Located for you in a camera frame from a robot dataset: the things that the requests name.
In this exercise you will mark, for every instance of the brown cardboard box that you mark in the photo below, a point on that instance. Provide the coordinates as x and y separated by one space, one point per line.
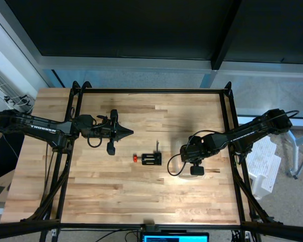
5 176

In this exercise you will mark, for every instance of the white foam block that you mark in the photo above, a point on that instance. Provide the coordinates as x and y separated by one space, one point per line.
265 174

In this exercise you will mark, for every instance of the grey metal stand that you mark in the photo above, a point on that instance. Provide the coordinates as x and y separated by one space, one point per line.
295 156

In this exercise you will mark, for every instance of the black aluminium table frame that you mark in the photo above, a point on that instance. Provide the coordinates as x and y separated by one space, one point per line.
151 90

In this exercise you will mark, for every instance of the laptop screen with blue edge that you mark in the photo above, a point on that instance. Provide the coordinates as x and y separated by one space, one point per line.
174 238

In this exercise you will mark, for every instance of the black slanted beam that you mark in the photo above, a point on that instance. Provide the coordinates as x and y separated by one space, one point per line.
218 63

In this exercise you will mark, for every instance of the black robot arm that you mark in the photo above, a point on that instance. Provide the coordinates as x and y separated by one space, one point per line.
40 127
242 136

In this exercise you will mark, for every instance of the black table-level camera box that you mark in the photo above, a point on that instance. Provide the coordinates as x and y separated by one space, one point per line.
151 225

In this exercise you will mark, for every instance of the clear plastic tub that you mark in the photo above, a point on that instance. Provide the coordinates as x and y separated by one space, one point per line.
176 148

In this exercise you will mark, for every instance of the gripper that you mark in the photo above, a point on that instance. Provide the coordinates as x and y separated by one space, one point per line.
193 152
112 131

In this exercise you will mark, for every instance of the black vise with orange knob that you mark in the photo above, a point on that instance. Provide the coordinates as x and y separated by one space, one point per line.
152 159

